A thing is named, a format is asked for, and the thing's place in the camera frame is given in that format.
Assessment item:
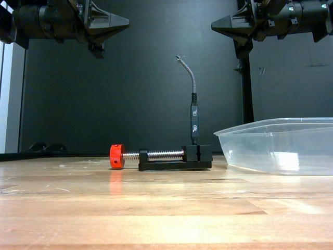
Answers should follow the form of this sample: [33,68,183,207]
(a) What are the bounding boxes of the clear plastic tub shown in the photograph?
[213,117,333,177]

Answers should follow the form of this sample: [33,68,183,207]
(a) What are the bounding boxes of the small white block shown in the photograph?
[275,152,300,171]

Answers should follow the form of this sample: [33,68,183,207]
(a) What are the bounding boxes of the black vise with red knob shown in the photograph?
[109,144,213,172]

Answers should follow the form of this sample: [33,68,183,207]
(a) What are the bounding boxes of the black metal table frame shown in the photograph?
[0,142,225,162]

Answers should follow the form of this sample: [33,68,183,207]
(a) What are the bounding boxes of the black vertical post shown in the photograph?
[233,39,254,125]

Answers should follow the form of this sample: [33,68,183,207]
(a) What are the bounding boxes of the USB-C connector with braided cable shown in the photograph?
[173,54,200,122]

